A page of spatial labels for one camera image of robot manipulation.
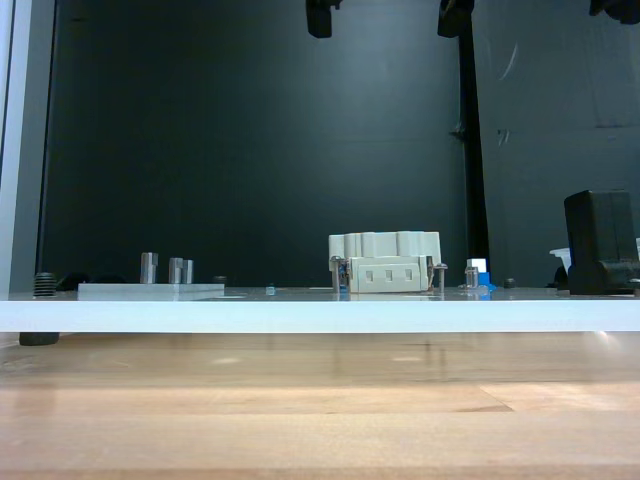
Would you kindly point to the grey metal plate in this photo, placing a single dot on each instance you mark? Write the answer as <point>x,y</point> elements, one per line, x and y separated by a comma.
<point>150,292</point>

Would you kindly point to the large black knurled screw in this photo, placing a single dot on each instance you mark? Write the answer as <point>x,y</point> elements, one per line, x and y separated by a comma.
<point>220,279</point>

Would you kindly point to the black connector block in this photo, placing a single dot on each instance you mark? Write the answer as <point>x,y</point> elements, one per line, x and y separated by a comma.
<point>600,240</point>

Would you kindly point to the black wall post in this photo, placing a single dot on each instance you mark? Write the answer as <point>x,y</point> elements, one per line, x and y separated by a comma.
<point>475,150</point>

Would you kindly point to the small silver socket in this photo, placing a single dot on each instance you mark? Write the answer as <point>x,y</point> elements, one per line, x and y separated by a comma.
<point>471,279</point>

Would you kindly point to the black corner screw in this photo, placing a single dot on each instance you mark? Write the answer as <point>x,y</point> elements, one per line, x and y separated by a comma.
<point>44,285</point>

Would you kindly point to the grey aluminium wall frame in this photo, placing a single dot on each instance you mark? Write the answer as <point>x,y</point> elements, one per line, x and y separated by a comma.
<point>30,150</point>

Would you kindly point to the small blue white connector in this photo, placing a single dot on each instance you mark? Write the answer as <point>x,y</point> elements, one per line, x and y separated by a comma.
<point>477,263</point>

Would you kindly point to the black board foot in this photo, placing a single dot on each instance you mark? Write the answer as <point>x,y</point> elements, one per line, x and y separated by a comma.
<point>37,339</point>

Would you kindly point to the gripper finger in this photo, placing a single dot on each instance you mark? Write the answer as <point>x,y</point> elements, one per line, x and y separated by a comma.
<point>452,17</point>
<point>320,17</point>

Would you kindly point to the beige HAN10E hub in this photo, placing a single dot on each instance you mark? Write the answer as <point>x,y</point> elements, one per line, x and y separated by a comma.
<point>390,275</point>

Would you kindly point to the white plastic board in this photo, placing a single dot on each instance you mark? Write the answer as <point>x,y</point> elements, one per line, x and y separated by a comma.
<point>320,315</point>

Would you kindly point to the beige HAN10E connector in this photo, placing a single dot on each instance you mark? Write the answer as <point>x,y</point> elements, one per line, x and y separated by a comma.
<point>385,245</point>

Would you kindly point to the silver metal standoff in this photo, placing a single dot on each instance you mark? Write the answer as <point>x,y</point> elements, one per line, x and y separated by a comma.
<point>175,270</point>
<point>188,271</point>
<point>149,267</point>

